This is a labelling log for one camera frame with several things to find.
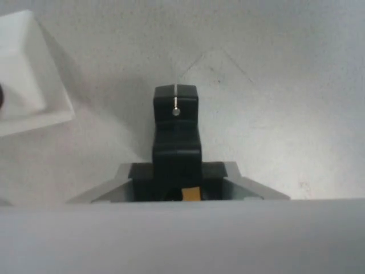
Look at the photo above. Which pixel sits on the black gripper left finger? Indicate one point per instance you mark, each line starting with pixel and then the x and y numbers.
pixel 141 182

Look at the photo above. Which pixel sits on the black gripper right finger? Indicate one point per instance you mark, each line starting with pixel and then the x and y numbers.
pixel 214 182

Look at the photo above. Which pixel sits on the black D-SUB plug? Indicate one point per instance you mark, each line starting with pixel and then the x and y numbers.
pixel 175 137

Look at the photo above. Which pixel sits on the white single peg holder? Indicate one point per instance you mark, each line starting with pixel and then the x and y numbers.
pixel 25 71

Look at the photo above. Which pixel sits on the metal square peg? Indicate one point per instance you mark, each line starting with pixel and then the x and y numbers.
pixel 1 97

